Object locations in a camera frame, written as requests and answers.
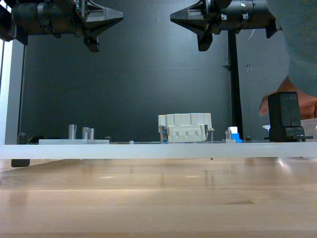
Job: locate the small board connector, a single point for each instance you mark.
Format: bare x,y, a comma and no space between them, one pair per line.
232,131

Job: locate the clear plastic tub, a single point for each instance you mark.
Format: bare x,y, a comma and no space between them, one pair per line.
309,130

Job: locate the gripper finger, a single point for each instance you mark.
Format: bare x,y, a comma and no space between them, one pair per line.
101,13
193,13
194,26
101,26

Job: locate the white task board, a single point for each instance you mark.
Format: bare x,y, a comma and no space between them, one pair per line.
158,151

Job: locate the black threaded set screw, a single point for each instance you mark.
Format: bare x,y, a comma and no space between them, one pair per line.
22,138

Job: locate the black board screw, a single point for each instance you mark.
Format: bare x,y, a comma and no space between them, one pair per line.
248,138
107,138

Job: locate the silver metal pin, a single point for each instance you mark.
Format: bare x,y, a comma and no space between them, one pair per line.
91,134
85,134
73,131

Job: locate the grey connector socket base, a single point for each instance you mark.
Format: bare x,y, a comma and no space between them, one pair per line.
185,129

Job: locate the person's hand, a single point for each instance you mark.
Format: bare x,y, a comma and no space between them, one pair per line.
284,86

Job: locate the grey metal plate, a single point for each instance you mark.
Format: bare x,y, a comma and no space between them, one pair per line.
74,141

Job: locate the black board foot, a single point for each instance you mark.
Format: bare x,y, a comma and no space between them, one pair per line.
20,162

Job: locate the black socket block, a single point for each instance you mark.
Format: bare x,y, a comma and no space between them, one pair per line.
283,111

